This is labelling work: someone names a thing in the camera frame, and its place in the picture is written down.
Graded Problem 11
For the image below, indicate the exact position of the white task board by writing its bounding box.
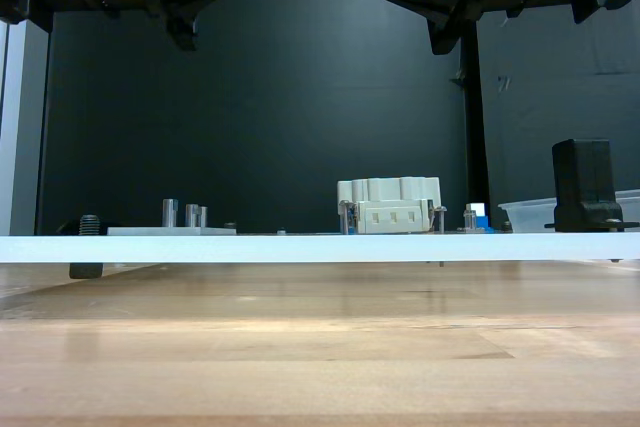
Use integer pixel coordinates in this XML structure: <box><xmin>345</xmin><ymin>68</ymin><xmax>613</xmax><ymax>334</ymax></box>
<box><xmin>0</xmin><ymin>234</ymin><xmax>640</xmax><ymax>265</ymax></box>

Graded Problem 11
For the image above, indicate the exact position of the clear plastic tub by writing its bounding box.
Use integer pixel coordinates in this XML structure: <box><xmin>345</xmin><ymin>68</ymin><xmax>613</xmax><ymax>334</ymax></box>
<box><xmin>497</xmin><ymin>188</ymin><xmax>640</xmax><ymax>235</ymax></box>

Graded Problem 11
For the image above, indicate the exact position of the grey metal plate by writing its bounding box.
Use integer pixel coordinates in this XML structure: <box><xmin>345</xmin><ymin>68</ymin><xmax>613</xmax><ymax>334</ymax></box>
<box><xmin>106</xmin><ymin>226</ymin><xmax>237</xmax><ymax>237</ymax></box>

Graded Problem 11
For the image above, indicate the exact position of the black metal frame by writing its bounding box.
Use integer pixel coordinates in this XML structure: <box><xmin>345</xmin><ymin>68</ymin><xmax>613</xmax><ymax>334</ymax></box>
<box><xmin>449</xmin><ymin>11</ymin><xmax>494</xmax><ymax>237</ymax></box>

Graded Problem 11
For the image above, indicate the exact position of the small blue white connector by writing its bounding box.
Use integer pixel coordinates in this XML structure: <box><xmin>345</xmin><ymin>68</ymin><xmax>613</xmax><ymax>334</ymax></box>
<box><xmin>467</xmin><ymin>202</ymin><xmax>491</xmax><ymax>234</ymax></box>

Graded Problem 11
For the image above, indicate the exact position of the black USB socket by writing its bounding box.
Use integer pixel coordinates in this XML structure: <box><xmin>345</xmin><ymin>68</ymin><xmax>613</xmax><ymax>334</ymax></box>
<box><xmin>543</xmin><ymin>137</ymin><xmax>640</xmax><ymax>234</ymax></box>

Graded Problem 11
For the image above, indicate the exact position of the beige rectangular connector housing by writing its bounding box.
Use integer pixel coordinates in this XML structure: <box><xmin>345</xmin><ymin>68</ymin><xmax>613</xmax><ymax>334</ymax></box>
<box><xmin>336</xmin><ymin>176</ymin><xmax>449</xmax><ymax>236</ymax></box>

